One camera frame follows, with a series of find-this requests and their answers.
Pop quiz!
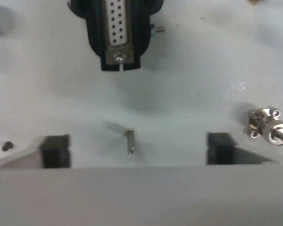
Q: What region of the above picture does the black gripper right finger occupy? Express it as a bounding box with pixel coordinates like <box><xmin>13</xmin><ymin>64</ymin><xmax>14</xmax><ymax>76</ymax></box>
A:
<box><xmin>207</xmin><ymin>132</ymin><xmax>283</xmax><ymax>166</ymax></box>

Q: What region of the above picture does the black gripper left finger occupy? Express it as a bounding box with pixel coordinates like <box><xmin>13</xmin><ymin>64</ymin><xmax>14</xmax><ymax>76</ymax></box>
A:
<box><xmin>0</xmin><ymin>134</ymin><xmax>72</xmax><ymax>170</ymax></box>

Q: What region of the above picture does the metal square peg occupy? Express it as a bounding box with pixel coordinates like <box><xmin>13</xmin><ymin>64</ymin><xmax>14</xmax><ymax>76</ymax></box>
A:
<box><xmin>124</xmin><ymin>127</ymin><xmax>136</xmax><ymax>155</ymax></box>

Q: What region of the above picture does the white task board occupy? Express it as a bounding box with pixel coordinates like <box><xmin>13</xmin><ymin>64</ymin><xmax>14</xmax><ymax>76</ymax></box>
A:
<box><xmin>0</xmin><ymin>0</ymin><xmax>283</xmax><ymax>170</ymax></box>

